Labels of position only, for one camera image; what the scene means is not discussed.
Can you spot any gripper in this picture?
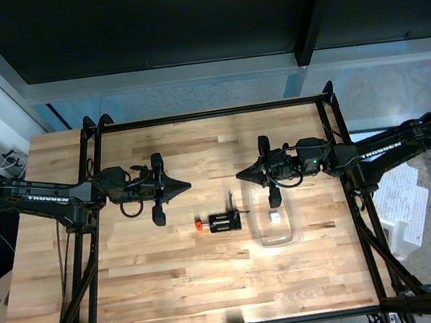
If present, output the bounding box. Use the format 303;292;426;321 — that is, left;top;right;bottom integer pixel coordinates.
133;148;197;229
230;130;307;214

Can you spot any clear plastic tub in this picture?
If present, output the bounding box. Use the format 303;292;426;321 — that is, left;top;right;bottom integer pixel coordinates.
245;180;306;252

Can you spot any white foam packing piece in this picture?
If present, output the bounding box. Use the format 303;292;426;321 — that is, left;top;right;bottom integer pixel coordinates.
367;160;431;266

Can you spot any tangle of white cables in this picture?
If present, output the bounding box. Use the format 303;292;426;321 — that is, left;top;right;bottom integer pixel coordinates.
0;145;30;174

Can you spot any black vise with red knob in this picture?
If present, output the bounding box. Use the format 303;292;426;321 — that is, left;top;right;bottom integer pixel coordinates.
193;208;245;238

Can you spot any black table frame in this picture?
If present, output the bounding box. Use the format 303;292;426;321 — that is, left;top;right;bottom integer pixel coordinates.
0;63;431;323

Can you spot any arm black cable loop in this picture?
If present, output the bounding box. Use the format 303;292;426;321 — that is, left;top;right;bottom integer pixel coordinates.
264;164;306;192
117;190;147;220

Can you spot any black vertical post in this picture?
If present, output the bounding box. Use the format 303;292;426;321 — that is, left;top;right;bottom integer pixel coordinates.
287;0;347;68

